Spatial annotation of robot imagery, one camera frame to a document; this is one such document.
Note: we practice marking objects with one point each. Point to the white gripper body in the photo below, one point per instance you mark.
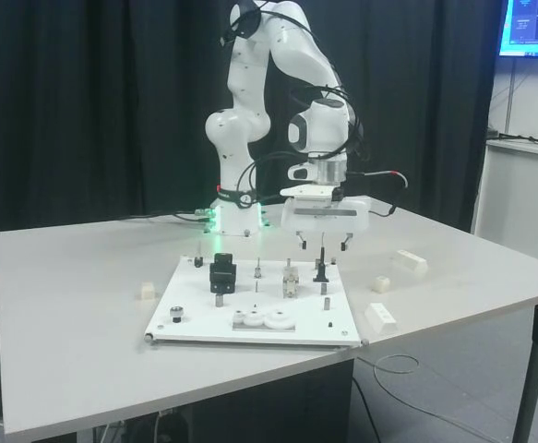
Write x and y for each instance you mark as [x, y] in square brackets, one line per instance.
[324, 221]

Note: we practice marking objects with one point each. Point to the white long holder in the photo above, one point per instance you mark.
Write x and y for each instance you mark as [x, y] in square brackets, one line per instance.
[409, 262]

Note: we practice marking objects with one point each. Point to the metal bolt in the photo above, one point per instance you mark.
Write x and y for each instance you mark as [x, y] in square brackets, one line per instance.
[258, 272]

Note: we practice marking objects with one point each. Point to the white cabinet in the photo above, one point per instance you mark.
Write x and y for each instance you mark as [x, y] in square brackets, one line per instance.
[517, 203]

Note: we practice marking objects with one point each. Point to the white small gear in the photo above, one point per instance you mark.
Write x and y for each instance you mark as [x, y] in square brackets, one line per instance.
[238, 318]

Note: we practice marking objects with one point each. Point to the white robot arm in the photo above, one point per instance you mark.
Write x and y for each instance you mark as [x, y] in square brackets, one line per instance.
[245, 92]

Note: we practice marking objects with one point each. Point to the white task board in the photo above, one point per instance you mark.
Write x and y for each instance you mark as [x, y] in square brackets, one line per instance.
[199, 323]

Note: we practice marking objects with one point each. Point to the white large gear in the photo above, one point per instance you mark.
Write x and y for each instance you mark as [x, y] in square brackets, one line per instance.
[276, 319]

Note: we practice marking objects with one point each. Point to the small black Ethernet plug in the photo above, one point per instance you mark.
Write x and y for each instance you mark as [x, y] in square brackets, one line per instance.
[198, 261]

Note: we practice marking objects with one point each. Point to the black D-SUB plug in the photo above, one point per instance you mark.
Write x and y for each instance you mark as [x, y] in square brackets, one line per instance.
[222, 277]

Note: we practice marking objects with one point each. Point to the white medium gear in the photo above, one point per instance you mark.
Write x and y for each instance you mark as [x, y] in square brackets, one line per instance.
[253, 319]

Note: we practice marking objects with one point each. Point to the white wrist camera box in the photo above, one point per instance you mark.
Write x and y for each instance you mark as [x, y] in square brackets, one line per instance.
[301, 173]

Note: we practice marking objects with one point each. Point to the black curtain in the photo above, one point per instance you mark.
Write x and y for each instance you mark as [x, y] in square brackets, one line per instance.
[88, 92]

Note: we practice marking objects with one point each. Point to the small white cube holder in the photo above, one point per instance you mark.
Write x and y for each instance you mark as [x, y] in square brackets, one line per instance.
[381, 283]
[146, 291]

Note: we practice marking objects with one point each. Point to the flat white mounting plate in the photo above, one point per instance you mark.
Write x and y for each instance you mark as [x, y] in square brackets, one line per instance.
[307, 191]

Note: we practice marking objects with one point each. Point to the blue screen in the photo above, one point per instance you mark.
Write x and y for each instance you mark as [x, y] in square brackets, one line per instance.
[534, 25]

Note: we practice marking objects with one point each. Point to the black USB plug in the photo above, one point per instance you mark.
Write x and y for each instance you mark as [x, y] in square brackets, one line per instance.
[322, 265]

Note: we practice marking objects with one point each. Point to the white three-hole holder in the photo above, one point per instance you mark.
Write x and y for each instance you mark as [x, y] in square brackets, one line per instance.
[380, 317]

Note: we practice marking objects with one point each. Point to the black table leg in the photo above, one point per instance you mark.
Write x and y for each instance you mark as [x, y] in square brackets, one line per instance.
[532, 369]

